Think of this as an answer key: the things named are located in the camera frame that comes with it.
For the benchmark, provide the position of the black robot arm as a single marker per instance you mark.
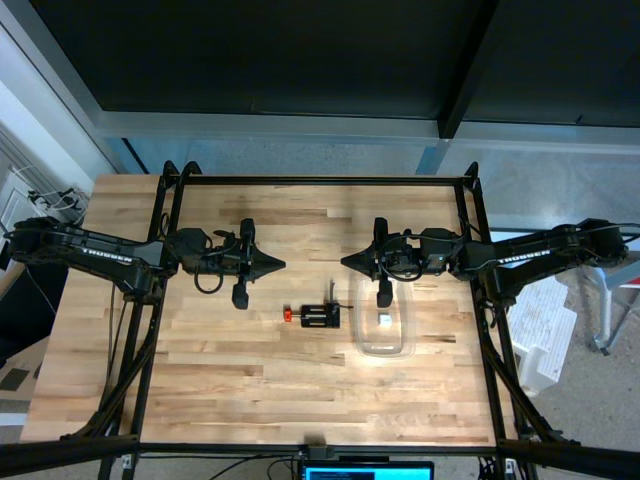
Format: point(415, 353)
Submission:
point(100, 252)
point(530, 257)

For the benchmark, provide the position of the black vise with orange knob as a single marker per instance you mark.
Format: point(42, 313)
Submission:
point(320, 316)

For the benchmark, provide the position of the clear plastic tub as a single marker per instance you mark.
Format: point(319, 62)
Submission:
point(365, 325)

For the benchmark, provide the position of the white foam block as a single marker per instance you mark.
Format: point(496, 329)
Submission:
point(542, 340)

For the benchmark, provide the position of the grey metal stand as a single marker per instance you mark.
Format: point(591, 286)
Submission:
point(606, 300)

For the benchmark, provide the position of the black metal frame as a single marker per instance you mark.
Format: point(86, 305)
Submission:
point(320, 180)

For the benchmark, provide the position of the small white block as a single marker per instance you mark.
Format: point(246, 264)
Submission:
point(384, 320)

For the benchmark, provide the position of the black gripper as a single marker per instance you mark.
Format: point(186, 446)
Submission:
point(230, 261)
point(404, 260)

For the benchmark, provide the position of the brown cardboard box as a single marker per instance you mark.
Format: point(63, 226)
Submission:
point(22, 360)

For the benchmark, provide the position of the laptop screen with blue edge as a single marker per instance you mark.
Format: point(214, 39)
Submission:
point(365, 472)

